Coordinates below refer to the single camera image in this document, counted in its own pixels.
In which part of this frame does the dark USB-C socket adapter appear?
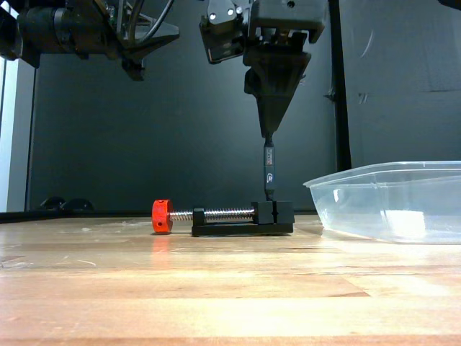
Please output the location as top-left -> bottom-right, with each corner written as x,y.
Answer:
263,165 -> 277,202

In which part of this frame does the clear plastic tub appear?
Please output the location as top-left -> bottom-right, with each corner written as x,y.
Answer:
302,161 -> 461,246

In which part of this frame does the black arched bracket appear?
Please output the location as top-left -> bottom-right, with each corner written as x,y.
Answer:
61,198 -> 95,212
38,196 -> 66,211

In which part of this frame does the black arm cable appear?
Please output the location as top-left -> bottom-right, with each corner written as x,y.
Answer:
127,0 -> 176,46

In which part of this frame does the USB-C plug with braided cable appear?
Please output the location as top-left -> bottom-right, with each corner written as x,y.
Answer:
263,133 -> 277,169

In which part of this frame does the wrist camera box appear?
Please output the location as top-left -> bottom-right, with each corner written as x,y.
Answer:
199,0 -> 253,66

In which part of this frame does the small white block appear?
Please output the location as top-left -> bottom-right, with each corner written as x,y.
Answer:
382,210 -> 426,239

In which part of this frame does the black vise with orange knob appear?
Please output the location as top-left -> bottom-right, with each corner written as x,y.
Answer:
151,198 -> 295,238

